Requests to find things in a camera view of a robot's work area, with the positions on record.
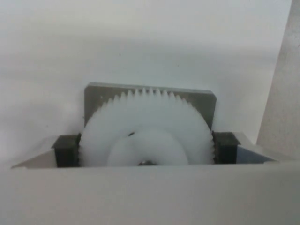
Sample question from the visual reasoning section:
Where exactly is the white large gear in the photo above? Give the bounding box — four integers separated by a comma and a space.
79, 87, 217, 167

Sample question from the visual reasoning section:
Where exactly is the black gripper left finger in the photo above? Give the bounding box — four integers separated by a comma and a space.
10, 134, 82, 169

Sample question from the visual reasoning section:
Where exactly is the white task board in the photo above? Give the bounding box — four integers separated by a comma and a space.
0, 0, 293, 169

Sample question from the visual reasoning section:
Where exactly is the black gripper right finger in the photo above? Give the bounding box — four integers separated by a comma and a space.
211, 131, 278, 165

